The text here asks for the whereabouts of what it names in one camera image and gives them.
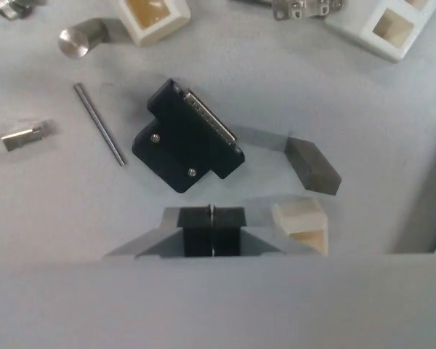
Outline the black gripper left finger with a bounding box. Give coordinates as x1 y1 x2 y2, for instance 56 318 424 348
104 205 213 258

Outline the white task board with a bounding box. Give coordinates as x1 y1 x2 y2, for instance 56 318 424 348
391 0 436 255

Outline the metal square peg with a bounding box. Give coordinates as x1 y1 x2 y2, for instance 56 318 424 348
283 137 344 197

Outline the black D-SUB plug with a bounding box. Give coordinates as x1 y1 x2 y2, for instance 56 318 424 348
131 77 246 194

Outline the beige waterproof plug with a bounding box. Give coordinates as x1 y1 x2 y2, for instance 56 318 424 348
271 0 350 22

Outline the thin metal rod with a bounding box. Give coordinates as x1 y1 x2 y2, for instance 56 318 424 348
72 82 128 168

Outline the grey Ethernet plug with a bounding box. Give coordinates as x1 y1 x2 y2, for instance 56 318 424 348
0 119 56 158

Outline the white square-hole holder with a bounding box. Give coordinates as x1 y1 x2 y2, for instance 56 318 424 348
118 0 192 47

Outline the small white peg holder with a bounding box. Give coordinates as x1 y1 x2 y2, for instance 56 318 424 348
271 198 330 257

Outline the metal BNC plug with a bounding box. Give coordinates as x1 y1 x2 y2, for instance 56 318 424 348
0 0 47 21

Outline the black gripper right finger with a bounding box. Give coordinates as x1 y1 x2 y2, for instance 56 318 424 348
211 205 286 257

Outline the white two-hole holder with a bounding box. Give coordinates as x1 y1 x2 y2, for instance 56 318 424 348
324 0 436 63

